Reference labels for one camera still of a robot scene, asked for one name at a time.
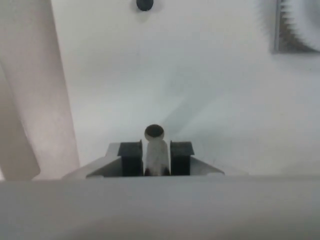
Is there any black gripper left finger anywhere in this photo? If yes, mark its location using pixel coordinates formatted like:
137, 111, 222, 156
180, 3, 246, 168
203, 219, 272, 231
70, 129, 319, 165
86, 140, 145, 178

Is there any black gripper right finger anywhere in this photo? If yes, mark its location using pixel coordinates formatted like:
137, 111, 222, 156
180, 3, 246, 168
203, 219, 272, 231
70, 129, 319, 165
170, 140, 225, 176

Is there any metal round peg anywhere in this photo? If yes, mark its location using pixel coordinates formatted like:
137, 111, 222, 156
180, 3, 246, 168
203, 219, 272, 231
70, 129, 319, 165
142, 134, 172, 176

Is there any white task board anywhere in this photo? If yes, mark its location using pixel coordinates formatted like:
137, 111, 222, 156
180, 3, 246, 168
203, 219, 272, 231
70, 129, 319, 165
50, 0, 320, 177

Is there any white large gear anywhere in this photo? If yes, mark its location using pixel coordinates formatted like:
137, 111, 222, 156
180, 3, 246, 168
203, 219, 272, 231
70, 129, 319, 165
279, 0, 320, 53

